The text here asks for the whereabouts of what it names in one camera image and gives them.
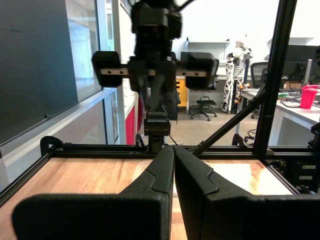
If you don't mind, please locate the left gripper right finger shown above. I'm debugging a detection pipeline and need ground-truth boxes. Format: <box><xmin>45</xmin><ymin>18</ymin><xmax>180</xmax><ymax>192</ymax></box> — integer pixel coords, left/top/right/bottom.
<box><xmin>174</xmin><ymin>146</ymin><xmax>320</xmax><ymax>240</ymax></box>

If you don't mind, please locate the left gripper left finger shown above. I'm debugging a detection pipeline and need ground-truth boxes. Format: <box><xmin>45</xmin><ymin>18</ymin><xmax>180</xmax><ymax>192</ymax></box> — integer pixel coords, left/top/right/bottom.
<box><xmin>11</xmin><ymin>145</ymin><xmax>175</xmax><ymax>240</ymax></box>

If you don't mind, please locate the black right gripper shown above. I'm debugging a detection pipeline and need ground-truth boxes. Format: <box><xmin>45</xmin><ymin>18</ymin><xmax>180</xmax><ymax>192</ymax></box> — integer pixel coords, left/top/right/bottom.
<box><xmin>91</xmin><ymin>27</ymin><xmax>220</xmax><ymax>112</ymax></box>

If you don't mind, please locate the yellow cabinet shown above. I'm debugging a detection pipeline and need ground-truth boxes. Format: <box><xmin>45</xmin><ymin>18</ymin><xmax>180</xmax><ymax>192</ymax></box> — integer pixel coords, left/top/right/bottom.
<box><xmin>174</xmin><ymin>76</ymin><xmax>189</xmax><ymax>108</ymax></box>

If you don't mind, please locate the red cabinet panel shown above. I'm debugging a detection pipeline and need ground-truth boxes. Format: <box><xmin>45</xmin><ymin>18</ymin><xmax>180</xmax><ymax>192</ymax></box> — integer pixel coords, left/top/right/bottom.
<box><xmin>124</xmin><ymin>99</ymin><xmax>145</xmax><ymax>146</ymax></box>

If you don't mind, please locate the black mesh office chair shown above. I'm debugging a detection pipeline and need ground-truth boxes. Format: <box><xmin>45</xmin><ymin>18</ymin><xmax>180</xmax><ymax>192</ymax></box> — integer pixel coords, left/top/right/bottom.
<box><xmin>188</xmin><ymin>82</ymin><xmax>220</xmax><ymax>123</ymax></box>

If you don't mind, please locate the white lattice structure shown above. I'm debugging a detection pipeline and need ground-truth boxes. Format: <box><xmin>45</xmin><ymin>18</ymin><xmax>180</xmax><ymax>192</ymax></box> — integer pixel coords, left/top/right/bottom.
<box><xmin>221</xmin><ymin>41</ymin><xmax>253</xmax><ymax>115</ymax></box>

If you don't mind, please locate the grey office chair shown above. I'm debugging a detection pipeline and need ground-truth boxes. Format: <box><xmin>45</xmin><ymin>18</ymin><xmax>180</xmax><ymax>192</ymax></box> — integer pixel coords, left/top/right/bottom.
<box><xmin>249</xmin><ymin>61</ymin><xmax>270</xmax><ymax>120</ymax></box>

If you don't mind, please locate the white desk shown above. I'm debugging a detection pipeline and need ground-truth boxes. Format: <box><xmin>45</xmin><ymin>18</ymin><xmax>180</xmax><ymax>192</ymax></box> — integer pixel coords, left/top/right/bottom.
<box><xmin>239</xmin><ymin>87</ymin><xmax>320</xmax><ymax>147</ymax></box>

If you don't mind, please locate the red plastic container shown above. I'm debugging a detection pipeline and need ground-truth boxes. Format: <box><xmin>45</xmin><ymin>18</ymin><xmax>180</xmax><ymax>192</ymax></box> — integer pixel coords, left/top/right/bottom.
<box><xmin>299</xmin><ymin>84</ymin><xmax>320</xmax><ymax>110</ymax></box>

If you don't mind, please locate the black computer monitor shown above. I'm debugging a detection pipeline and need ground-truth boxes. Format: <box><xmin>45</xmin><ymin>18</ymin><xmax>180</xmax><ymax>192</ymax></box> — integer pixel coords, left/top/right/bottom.
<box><xmin>284</xmin><ymin>44</ymin><xmax>320</xmax><ymax>85</ymax></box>

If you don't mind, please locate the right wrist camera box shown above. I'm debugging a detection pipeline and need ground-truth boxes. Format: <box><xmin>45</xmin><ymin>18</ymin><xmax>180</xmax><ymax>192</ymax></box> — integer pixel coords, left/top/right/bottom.
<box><xmin>131</xmin><ymin>6</ymin><xmax>176</xmax><ymax>29</ymax></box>

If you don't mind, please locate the grey wall shelf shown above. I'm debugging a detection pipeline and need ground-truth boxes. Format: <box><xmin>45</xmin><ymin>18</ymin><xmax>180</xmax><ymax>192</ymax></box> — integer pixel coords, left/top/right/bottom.
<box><xmin>186</xmin><ymin>39</ymin><xmax>231</xmax><ymax>51</ymax></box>

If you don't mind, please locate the black aluminium frame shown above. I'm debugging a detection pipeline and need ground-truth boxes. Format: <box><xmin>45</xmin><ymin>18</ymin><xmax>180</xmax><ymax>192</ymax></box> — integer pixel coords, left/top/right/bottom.
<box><xmin>0</xmin><ymin>0</ymin><xmax>320</xmax><ymax>208</ymax></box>

